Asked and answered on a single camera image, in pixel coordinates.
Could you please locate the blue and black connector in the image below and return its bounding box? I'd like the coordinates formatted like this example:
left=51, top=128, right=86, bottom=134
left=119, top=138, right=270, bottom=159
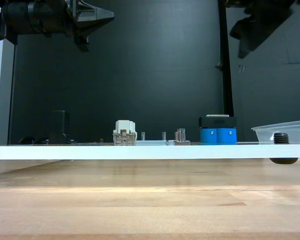
left=198, top=114, right=238, bottom=146

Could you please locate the beige multipole connector housing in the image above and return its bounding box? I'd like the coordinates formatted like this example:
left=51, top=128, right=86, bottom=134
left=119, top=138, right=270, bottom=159
left=112, top=119, right=138, bottom=146

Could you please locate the small metal connector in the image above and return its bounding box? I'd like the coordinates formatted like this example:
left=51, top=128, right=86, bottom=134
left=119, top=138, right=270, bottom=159
left=173, top=127, right=192, bottom=146

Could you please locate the white taskboard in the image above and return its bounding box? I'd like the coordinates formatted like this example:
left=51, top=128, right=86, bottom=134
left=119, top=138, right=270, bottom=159
left=0, top=141, right=300, bottom=161

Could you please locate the clear plastic tub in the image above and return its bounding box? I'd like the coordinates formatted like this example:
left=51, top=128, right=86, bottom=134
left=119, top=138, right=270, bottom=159
left=250, top=119, right=300, bottom=145

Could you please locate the black clamp block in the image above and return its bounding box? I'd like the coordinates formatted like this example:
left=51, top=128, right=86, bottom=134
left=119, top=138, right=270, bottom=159
left=49, top=109, right=71, bottom=145

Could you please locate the black threaded stud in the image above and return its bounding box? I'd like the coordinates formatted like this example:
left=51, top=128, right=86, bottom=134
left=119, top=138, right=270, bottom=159
left=273, top=132, right=290, bottom=145

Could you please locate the black rubber foot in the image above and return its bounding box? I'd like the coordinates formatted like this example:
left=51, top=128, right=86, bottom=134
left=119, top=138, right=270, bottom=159
left=269, top=157, right=299, bottom=165

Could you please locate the aluminium plate with posts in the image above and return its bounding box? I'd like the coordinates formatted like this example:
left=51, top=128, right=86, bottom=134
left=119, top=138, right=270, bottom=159
left=135, top=131, right=168, bottom=147

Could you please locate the black upright post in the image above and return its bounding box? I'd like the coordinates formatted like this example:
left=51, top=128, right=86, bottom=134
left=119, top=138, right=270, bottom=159
left=216, top=0, right=235, bottom=118

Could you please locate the black frame corner bracket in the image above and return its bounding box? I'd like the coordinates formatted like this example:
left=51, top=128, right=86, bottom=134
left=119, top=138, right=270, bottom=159
left=18, top=136, right=36, bottom=145

